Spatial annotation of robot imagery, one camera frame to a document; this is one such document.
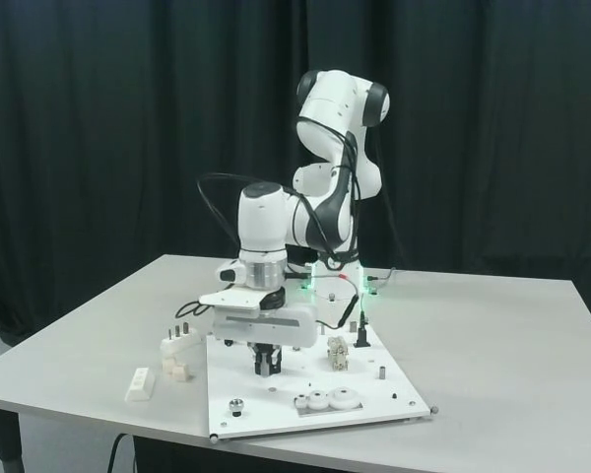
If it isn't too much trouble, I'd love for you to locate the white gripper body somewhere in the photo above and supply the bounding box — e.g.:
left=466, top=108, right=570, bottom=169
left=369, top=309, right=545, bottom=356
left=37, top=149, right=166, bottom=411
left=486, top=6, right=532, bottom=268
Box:
left=207, top=301, right=321, bottom=349

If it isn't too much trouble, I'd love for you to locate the white empty peg holder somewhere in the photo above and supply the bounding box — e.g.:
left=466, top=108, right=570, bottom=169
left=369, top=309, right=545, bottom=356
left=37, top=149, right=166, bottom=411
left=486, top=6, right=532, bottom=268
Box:
left=124, top=367, right=158, bottom=403

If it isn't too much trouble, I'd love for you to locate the white task board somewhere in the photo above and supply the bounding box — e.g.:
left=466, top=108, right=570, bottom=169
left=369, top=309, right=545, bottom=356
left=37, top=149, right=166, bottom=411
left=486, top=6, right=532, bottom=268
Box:
left=204, top=312, right=437, bottom=441

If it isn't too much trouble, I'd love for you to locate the thin black rod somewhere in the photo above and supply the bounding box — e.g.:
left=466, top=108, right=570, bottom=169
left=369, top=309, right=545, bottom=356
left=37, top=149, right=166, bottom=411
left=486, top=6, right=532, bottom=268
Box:
left=339, top=294, right=360, bottom=326

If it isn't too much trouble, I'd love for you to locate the white large gear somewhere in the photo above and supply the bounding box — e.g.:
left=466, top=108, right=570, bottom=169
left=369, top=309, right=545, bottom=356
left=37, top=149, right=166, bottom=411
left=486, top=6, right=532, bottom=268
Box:
left=327, top=386, right=361, bottom=411

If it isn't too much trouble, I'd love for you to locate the white holder with pegs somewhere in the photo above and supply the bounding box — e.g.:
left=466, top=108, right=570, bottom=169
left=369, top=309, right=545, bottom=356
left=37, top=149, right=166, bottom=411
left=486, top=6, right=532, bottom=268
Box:
left=157, top=330, right=202, bottom=357

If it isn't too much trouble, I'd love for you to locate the black table leg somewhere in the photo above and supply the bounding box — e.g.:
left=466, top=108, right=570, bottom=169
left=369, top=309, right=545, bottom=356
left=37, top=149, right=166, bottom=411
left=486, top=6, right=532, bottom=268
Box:
left=0, top=406, right=22, bottom=473

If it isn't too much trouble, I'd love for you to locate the black curtain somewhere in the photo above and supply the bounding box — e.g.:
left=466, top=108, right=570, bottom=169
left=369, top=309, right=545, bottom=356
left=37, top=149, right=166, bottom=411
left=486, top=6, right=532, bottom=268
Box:
left=0, top=0, right=591, bottom=356

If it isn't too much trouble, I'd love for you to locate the silver flange ring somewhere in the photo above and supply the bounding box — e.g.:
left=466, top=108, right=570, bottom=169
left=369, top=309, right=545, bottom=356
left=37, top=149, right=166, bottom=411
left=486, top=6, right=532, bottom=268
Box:
left=237, top=260, right=284, bottom=291

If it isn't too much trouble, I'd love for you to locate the flat white mount plate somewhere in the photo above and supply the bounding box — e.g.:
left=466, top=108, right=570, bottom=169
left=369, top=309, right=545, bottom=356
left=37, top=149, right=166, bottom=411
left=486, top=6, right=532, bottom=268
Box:
left=199, top=284, right=268, bottom=312

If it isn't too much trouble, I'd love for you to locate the small white camera box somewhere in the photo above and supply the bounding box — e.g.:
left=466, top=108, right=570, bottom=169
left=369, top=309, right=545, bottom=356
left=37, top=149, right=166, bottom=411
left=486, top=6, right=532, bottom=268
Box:
left=216, top=259, right=243, bottom=286

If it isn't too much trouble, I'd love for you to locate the grey base cable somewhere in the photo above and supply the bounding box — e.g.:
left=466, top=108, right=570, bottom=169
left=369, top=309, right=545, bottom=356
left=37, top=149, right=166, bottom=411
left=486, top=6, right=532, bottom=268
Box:
left=366, top=268, right=398, bottom=297

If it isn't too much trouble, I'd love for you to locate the black floor cable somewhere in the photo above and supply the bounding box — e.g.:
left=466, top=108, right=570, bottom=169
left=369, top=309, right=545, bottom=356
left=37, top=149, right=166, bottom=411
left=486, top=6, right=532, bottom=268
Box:
left=108, top=432, right=132, bottom=473

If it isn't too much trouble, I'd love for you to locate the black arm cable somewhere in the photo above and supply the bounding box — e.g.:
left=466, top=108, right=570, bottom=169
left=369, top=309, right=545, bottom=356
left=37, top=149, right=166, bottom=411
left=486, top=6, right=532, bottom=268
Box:
left=176, top=117, right=363, bottom=317

